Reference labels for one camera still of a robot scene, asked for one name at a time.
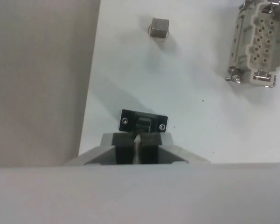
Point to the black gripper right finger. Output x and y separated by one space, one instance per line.
151 149

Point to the white task board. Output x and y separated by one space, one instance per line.
189 93

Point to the black USB plug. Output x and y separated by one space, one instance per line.
144 123

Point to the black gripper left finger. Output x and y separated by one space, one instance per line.
122 149

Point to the metal square peg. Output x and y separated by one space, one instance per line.
159 27

